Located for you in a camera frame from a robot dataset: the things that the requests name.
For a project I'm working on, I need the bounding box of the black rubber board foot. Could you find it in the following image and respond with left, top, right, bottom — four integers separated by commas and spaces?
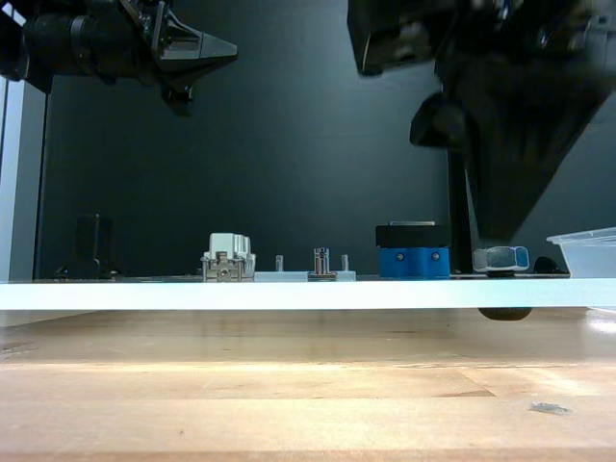
477, 306, 533, 321

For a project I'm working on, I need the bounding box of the grey rectangular connector housing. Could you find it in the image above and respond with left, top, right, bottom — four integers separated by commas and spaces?
200, 232, 256, 283

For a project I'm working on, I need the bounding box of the small black clamp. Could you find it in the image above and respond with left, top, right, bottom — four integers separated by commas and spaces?
52, 214, 121, 280

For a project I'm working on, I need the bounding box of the clear plastic tub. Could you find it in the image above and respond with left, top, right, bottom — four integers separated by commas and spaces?
546, 225, 616, 312

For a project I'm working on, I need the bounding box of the black vertical post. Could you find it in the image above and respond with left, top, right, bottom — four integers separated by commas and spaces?
446, 143, 482, 279

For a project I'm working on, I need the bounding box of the blue and black connector block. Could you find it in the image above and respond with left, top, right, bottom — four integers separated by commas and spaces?
374, 220, 452, 279

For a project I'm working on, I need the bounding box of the small metal connector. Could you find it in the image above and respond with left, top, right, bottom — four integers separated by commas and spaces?
307, 246, 338, 282

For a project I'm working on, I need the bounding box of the clear block with pins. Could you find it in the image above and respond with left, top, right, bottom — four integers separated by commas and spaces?
253, 253, 357, 283

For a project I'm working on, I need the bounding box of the black rounded block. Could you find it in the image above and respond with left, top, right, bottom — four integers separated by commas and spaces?
532, 256, 572, 276

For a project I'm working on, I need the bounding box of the white plastic board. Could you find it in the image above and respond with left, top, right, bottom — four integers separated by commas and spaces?
0, 276, 616, 312

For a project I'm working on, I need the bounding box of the silver M12 hex nut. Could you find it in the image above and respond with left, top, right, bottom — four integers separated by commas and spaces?
472, 244, 530, 273

